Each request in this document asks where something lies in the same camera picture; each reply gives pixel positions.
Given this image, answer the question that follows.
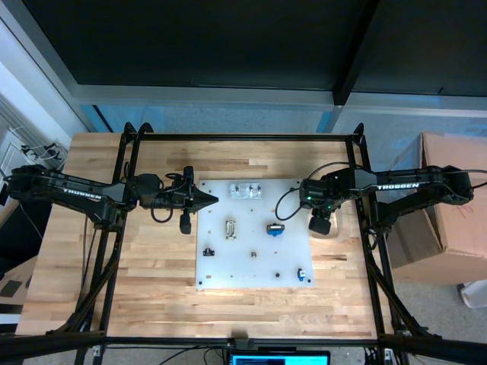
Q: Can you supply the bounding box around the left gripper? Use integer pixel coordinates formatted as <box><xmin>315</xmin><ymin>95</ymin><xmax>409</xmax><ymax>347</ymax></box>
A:
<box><xmin>183</xmin><ymin>166</ymin><xmax>220</xmax><ymax>217</ymax></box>

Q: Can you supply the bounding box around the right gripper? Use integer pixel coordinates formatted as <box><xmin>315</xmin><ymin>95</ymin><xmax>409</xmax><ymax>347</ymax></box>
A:
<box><xmin>299</xmin><ymin>177</ymin><xmax>344</xmax><ymax>218</ymax></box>

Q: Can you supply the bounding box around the clear plastic container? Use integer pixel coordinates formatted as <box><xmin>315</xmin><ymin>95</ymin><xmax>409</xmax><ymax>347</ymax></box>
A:
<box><xmin>304</xmin><ymin>207</ymin><xmax>345</xmax><ymax>244</ymax></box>

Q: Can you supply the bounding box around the silver metal block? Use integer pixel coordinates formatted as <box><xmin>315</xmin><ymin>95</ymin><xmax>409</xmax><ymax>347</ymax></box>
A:
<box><xmin>228</xmin><ymin>182</ymin><xmax>264</xmax><ymax>201</ymax></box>

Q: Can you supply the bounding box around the white task board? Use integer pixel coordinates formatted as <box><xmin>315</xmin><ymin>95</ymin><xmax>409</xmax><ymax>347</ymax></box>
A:
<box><xmin>195</xmin><ymin>179</ymin><xmax>317</xmax><ymax>293</ymax></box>

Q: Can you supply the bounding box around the cardboard box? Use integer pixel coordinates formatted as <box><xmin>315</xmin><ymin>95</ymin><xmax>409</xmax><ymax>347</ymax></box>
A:
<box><xmin>387</xmin><ymin>131</ymin><xmax>487</xmax><ymax>287</ymax></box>

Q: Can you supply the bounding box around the blue screen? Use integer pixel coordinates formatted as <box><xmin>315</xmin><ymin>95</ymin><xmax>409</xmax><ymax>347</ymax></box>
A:
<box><xmin>228</xmin><ymin>350</ymin><xmax>331</xmax><ymax>365</ymax></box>

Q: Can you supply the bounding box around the black frame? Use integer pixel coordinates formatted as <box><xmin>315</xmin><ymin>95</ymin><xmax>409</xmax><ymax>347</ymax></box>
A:
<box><xmin>0</xmin><ymin>121</ymin><xmax>487</xmax><ymax>365</ymax></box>

